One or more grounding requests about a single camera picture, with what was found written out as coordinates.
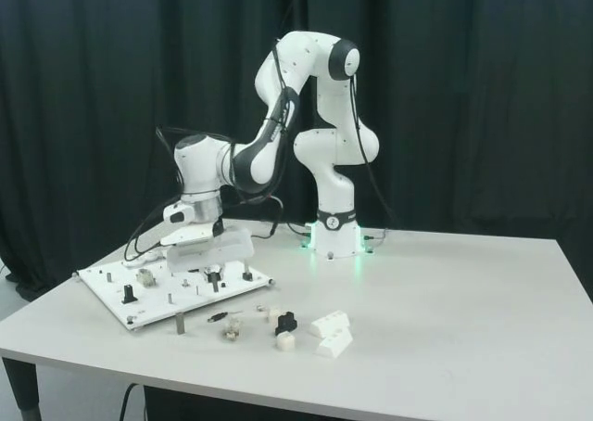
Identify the black curtain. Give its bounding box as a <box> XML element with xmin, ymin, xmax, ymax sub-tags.
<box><xmin>0</xmin><ymin>0</ymin><xmax>593</xmax><ymax>297</ymax></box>

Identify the black plug with cable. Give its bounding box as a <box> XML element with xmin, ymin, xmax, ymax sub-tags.
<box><xmin>207</xmin><ymin>310</ymin><xmax>246</xmax><ymax>324</ymax></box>

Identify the dark table leg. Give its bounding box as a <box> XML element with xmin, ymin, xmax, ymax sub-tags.
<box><xmin>0</xmin><ymin>357</ymin><xmax>37</xmax><ymax>421</ymax></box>

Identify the black cable under table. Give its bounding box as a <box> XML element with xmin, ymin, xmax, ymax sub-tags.
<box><xmin>120</xmin><ymin>382</ymin><xmax>143</xmax><ymax>421</ymax></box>

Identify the beige waterproof plug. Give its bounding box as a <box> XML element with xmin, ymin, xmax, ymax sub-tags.
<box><xmin>221</xmin><ymin>317</ymin><xmax>243</xmax><ymax>342</ymax></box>

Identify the white task board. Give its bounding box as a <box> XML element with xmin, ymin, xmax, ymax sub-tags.
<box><xmin>75</xmin><ymin>252</ymin><xmax>277</xmax><ymax>333</ymax></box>

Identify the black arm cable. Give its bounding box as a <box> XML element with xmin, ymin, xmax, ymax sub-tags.
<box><xmin>121</xmin><ymin>123</ymin><xmax>196</xmax><ymax>262</ymax></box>
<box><xmin>347</xmin><ymin>68</ymin><xmax>388</xmax><ymax>249</ymax></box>

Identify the white angled peg holder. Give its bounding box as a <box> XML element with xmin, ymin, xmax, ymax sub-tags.
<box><xmin>309</xmin><ymin>310</ymin><xmax>350</xmax><ymax>337</ymax></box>
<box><xmin>314</xmin><ymin>329</ymin><xmax>355</xmax><ymax>359</ymax></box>

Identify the black D-SUB plug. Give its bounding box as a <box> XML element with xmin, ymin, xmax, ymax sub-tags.
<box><xmin>273</xmin><ymin>311</ymin><xmax>298</xmax><ymax>337</ymax></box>

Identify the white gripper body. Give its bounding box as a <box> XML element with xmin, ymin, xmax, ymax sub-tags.
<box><xmin>165</xmin><ymin>228</ymin><xmax>257</xmax><ymax>276</ymax></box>

